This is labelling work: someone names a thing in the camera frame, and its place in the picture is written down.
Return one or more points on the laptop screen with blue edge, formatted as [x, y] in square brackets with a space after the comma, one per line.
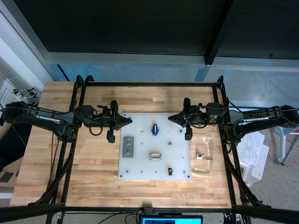
[170, 220]

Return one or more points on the white taskboard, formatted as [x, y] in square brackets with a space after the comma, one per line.
[144, 144]

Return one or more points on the clear plastic tub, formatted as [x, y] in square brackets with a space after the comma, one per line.
[202, 168]

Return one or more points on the grey metal chair leg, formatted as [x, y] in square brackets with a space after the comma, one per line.
[282, 144]

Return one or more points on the grey plate with screws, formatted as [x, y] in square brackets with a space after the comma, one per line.
[128, 147]

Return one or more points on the brown cardboard box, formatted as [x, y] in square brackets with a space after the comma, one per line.
[9, 166]

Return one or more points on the beige multi-pin connector housing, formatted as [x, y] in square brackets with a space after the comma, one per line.
[155, 156]

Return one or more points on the small black camera mount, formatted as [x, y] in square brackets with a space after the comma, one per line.
[147, 210]

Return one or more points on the blue and white connector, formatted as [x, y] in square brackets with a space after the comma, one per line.
[155, 130]

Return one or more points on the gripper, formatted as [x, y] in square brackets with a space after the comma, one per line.
[188, 135]
[112, 137]

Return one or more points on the black Trossen arm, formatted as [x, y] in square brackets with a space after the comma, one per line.
[46, 117]
[257, 120]

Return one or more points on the power strip with plugs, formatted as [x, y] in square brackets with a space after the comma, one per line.
[25, 93]

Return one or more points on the white styrofoam block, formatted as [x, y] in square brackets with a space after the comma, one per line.
[252, 154]

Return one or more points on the black aluminium frame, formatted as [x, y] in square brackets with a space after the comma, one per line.
[149, 84]

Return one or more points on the black USB socket bracket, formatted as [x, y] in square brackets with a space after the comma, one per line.
[170, 171]

